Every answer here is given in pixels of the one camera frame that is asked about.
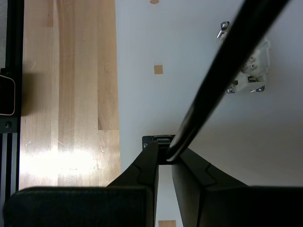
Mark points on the white plastic board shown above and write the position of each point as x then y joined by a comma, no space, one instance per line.
177,42

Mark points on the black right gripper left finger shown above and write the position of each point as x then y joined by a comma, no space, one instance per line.
94,205

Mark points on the black metal frame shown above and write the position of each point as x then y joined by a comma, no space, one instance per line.
14,35

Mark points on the beige connector housing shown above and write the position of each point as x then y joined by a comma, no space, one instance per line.
258,61

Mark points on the black USB hub socket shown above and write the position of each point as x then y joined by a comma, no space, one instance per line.
148,138

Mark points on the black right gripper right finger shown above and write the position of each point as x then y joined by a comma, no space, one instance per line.
236,205

